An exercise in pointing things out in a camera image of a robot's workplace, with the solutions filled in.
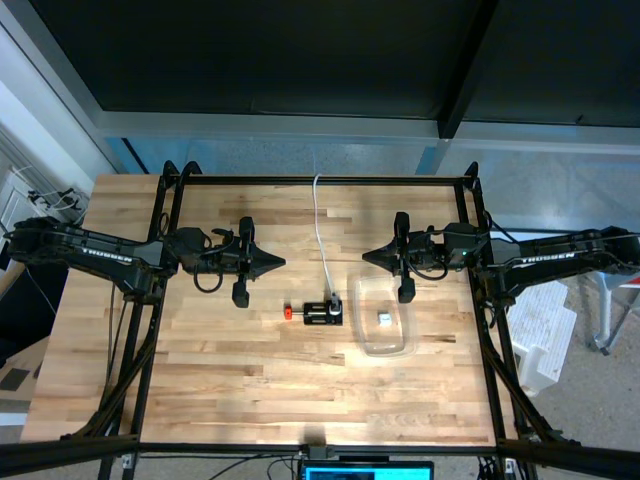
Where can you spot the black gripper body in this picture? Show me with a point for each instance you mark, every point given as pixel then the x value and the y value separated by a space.
pixel 417 259
pixel 235 257

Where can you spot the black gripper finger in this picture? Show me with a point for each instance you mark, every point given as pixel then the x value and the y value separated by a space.
pixel 387 264
pixel 262 256
pixel 262 266
pixel 387 253

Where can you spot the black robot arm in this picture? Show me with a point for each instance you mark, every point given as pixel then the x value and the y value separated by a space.
pixel 565 255
pixel 105 255

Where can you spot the white plug holder block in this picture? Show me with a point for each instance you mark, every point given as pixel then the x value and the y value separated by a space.
pixel 385 318

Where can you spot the black vise with red knob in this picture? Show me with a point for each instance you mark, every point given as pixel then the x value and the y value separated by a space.
pixel 315 313

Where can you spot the clear plastic tub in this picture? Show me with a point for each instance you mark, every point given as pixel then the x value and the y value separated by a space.
pixel 395 345

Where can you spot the white plastic step stool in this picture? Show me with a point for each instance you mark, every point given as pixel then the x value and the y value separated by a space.
pixel 545 325

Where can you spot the laptop screen with blue edge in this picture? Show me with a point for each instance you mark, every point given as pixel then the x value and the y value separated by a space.
pixel 365 472

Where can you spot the brown cardboard sheet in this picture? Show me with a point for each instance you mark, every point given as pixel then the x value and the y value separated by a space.
pixel 30 350

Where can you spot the black aluminium table frame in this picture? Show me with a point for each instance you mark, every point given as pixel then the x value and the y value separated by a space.
pixel 250 180

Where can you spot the black curved frame bracket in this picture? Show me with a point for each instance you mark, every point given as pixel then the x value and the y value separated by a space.
pixel 472 172
pixel 168 172
pixel 191 166

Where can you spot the black upright post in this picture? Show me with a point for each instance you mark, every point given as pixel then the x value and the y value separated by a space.
pixel 467 75

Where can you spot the black table camera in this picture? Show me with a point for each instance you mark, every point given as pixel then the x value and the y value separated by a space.
pixel 316 450

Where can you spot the grey metal chair frame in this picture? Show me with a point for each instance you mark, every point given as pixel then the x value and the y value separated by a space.
pixel 605 310

